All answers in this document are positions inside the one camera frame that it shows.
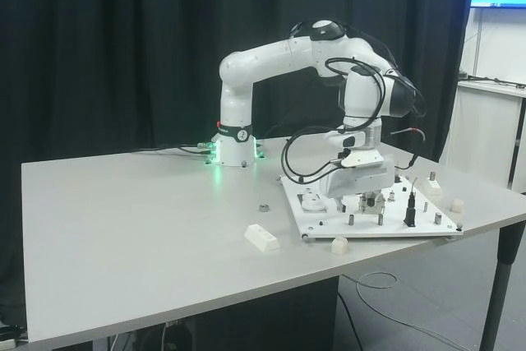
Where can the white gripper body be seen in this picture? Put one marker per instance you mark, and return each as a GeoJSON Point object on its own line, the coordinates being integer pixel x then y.
{"type": "Point", "coordinates": [357, 180]}

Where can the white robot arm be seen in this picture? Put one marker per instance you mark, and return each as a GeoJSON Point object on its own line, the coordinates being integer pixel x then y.
{"type": "Point", "coordinates": [263, 59]}

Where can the long white peg holder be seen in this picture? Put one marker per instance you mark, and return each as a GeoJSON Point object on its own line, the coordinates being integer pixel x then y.
{"type": "Point", "coordinates": [263, 238]}

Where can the white large gear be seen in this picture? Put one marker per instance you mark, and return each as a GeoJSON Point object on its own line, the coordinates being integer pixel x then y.
{"type": "Point", "coordinates": [311, 204]}

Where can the black plug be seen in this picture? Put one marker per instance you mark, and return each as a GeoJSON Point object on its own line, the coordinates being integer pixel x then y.
{"type": "Point", "coordinates": [409, 213]}

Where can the small white holder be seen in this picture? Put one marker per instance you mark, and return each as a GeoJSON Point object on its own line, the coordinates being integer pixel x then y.
{"type": "Point", "coordinates": [457, 206]}
{"type": "Point", "coordinates": [339, 245]}

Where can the white task board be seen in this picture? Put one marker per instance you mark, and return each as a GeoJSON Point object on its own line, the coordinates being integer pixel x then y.
{"type": "Point", "coordinates": [415, 227]}

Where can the white holder block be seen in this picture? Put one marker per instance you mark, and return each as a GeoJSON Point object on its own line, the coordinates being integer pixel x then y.
{"type": "Point", "coordinates": [434, 187]}

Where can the metal bolt nut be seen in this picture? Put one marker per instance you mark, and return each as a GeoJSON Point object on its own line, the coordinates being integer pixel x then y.
{"type": "Point", "coordinates": [261, 206]}

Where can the white cabinet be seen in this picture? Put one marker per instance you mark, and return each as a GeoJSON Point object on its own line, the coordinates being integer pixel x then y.
{"type": "Point", "coordinates": [485, 129]}

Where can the black box under table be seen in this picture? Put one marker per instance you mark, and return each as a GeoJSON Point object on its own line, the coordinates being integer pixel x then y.
{"type": "Point", "coordinates": [255, 318]}

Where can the black table leg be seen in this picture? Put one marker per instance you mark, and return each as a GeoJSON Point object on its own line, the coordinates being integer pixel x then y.
{"type": "Point", "coordinates": [499, 285]}

